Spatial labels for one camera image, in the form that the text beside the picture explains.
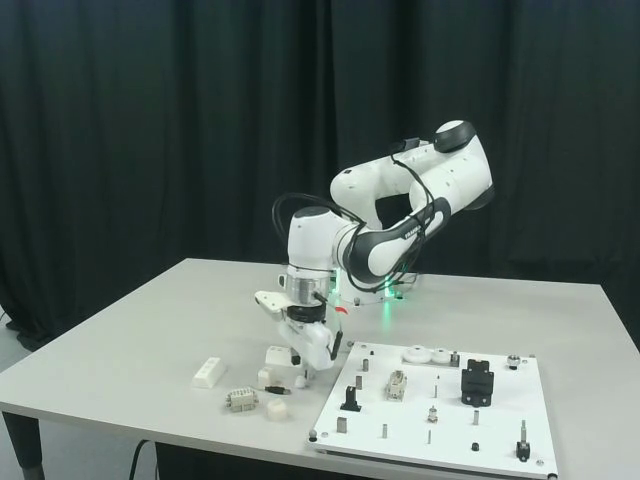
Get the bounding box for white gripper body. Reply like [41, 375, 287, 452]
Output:
[272, 319, 336, 372]

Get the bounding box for white holder with holes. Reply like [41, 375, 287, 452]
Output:
[191, 355, 228, 389]
[264, 344, 294, 368]

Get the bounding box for small white holder block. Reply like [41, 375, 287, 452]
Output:
[264, 399, 293, 422]
[256, 365, 282, 389]

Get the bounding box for beige multi-pin plug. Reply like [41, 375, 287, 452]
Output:
[221, 389, 257, 416]

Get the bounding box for white task board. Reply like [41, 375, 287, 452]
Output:
[305, 341, 560, 479]

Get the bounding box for black D-SUB plug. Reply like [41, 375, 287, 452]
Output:
[459, 356, 497, 407]

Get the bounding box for black curtains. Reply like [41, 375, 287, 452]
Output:
[0, 0, 640, 351]

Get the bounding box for dark table leg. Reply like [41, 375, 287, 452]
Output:
[1, 411, 42, 480]

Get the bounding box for black plug with short cable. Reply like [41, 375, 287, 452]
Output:
[251, 383, 295, 398]

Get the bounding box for black cable at arm foot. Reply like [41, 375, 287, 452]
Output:
[392, 271, 422, 300]

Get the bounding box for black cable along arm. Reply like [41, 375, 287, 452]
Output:
[271, 137, 442, 297]

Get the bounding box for black cable under table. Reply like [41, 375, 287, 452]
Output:
[130, 438, 154, 480]

